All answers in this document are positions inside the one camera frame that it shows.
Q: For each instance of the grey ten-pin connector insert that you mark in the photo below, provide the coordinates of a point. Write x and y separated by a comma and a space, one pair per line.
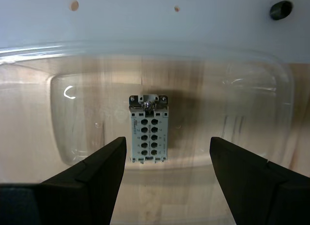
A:
147, 138

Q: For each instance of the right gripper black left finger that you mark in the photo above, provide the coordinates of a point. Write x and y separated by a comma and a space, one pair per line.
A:
72, 200

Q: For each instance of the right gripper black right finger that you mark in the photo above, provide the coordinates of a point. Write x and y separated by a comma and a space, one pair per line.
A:
261, 198

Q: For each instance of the white mounting board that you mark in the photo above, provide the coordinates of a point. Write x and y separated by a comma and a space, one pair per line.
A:
145, 21

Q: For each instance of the black board screw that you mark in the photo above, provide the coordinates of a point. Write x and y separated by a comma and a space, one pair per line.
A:
278, 12

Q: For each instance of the clear plastic tub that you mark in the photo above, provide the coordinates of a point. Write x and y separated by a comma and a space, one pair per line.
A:
72, 113

